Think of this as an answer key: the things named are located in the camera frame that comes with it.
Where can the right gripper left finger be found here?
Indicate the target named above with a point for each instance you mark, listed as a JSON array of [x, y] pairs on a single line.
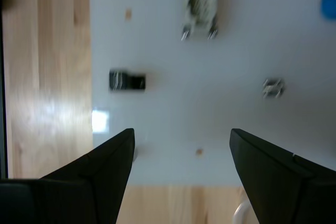
[[99, 182]]

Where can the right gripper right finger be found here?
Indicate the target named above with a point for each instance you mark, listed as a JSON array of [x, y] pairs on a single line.
[[275, 182]]

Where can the small silver clamp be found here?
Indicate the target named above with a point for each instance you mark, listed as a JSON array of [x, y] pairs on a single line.
[[273, 88]]

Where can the black connector socket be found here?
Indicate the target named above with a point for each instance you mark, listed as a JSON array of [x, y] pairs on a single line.
[[127, 81]]

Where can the white task board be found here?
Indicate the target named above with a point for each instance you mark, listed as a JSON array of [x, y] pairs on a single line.
[[183, 103]]

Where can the blue flanged socket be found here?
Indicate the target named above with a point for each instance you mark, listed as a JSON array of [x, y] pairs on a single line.
[[329, 3]]

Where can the black table frame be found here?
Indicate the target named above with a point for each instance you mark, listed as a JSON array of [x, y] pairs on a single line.
[[2, 77]]

